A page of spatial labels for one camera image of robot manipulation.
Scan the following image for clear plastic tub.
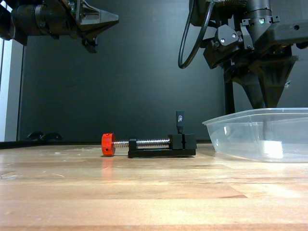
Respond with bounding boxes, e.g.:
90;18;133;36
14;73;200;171
202;107;308;164

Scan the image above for small white block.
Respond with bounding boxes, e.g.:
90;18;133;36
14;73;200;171
262;141;283;159

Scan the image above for black clamp with orange knob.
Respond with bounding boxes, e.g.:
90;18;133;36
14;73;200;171
101;133;197;159

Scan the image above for black vertical post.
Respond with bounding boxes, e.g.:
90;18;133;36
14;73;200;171
224;80;236;116

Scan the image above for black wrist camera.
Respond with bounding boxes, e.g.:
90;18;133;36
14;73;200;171
203;24;242;70

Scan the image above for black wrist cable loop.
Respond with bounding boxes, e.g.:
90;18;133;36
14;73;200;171
178;0;215;70

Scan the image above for black aluminium frame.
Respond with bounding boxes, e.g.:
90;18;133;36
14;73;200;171
0;131;212;150

